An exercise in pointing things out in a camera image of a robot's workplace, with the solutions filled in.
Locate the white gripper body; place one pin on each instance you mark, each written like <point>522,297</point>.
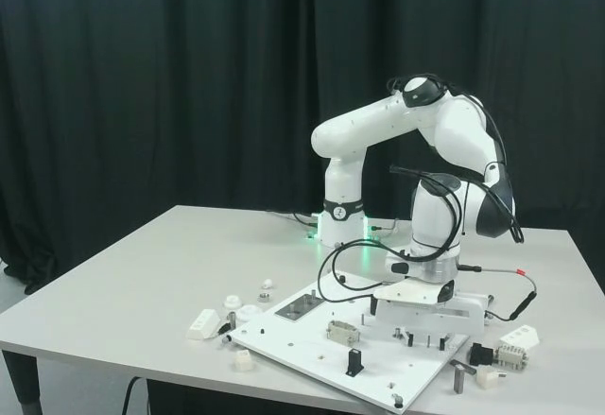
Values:
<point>425,318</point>

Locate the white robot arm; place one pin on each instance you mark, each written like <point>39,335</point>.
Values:
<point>359,126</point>

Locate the metal square peg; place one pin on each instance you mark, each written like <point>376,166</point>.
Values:
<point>461,365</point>
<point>460,381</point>

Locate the black D-SUB plug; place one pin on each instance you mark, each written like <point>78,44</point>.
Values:
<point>480,354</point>

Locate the small white square holder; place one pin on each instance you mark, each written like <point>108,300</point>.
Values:
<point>241,360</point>
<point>487,378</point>

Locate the grey waterproof plug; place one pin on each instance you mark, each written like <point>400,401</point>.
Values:
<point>504,356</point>

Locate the white holder with holes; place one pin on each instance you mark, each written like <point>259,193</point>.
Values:
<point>520,338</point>
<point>203,325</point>

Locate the white task board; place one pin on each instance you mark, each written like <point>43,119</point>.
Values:
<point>302,349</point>

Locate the white small gear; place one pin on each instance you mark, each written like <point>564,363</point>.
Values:
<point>267,284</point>

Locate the white large gear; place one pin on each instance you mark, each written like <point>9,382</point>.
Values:
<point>248,314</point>

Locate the white medium gear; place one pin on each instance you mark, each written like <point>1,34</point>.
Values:
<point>231,301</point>

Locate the black curtain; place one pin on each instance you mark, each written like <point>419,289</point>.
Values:
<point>142,56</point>

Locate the black table leg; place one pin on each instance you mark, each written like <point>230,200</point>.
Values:
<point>21,382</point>

